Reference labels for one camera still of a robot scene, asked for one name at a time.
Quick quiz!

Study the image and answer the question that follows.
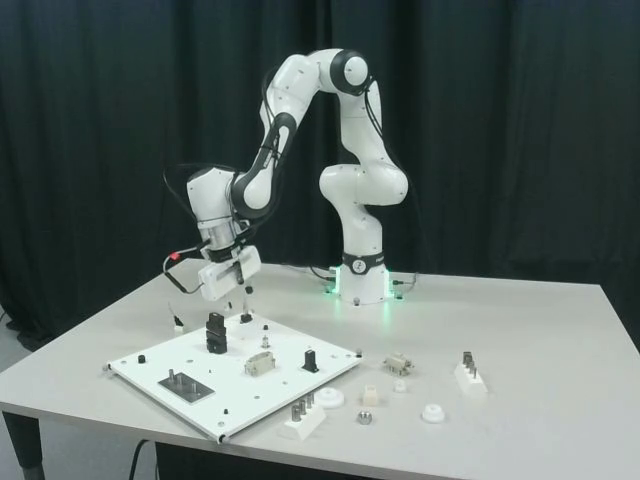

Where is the white task board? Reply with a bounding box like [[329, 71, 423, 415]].
[[102, 317, 364, 445]]

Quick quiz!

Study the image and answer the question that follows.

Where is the beige waterproof plug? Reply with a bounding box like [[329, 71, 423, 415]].
[[382, 353, 412, 376]]

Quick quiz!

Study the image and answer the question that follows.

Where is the black D-SUB plug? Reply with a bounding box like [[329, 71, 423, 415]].
[[203, 312, 230, 355]]

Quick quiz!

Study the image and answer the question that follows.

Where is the black cabinet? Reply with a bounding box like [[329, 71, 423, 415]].
[[155, 439, 451, 480]]

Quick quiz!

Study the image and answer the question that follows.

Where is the white peg holder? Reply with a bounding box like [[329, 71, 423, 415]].
[[277, 405, 329, 444], [453, 362, 489, 399]]

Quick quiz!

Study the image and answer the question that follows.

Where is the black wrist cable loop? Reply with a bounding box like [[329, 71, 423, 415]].
[[162, 162, 204, 206]]

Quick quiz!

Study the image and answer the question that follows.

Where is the dark table leg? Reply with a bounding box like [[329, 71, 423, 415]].
[[2, 412, 44, 480]]

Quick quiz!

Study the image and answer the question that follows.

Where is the black curtain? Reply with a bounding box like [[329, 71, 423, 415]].
[[0, 0, 640, 334]]

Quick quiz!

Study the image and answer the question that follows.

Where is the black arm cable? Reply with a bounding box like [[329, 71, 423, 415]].
[[258, 69, 282, 166], [366, 74, 402, 171]]

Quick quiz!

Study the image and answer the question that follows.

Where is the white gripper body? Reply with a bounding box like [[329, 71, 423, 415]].
[[197, 247, 262, 302]]

